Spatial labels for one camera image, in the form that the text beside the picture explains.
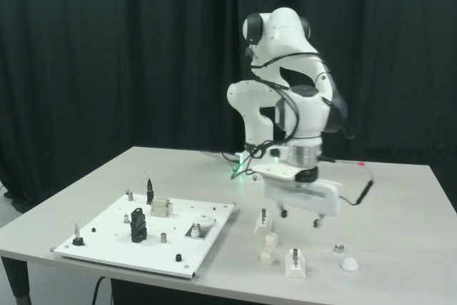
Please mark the small white holder block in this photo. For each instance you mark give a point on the small white holder block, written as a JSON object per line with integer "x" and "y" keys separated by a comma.
{"x": 271, "y": 240}
{"x": 267, "y": 256}

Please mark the metal BNC plug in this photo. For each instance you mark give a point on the metal BNC plug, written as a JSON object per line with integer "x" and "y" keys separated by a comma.
{"x": 131, "y": 196}

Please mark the thin black rod red tag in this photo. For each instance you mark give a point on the thin black rod red tag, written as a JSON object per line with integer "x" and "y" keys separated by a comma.
{"x": 366, "y": 189}

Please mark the black Ethernet plug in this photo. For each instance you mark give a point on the black Ethernet plug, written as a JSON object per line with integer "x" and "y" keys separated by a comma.
{"x": 149, "y": 190}

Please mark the dark table leg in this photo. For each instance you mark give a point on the dark table leg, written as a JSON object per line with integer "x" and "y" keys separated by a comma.
{"x": 16, "y": 280}

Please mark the beige connector block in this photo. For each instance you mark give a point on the beige connector block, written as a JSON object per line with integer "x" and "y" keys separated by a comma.
{"x": 160, "y": 209}

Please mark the white medium gear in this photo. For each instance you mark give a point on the white medium gear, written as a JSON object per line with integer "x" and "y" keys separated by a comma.
{"x": 349, "y": 264}

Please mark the metal peg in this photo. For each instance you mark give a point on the metal peg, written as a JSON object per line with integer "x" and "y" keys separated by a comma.
{"x": 263, "y": 215}
{"x": 295, "y": 255}

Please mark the white small gear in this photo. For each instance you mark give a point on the white small gear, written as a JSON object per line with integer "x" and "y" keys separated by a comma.
{"x": 196, "y": 231}

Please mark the black D-SUB plug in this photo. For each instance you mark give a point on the black D-SUB plug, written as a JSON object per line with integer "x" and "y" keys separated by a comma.
{"x": 138, "y": 226}

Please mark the white peg holder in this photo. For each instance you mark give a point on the white peg holder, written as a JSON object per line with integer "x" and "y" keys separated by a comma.
{"x": 296, "y": 270}
{"x": 263, "y": 229}

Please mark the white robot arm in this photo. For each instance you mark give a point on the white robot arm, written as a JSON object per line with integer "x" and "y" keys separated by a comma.
{"x": 296, "y": 37}

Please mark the black curtain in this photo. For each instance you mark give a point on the black curtain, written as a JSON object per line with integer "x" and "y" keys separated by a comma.
{"x": 71, "y": 69}

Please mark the white large gear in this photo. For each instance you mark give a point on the white large gear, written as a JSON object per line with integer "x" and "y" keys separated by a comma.
{"x": 205, "y": 221}

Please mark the white task board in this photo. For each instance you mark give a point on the white task board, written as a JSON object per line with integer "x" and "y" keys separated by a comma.
{"x": 114, "y": 248}

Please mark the metal bolt nut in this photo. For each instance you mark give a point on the metal bolt nut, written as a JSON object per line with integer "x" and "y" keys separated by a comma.
{"x": 338, "y": 248}

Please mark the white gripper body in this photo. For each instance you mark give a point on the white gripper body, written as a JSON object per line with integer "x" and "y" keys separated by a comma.
{"x": 307, "y": 196}

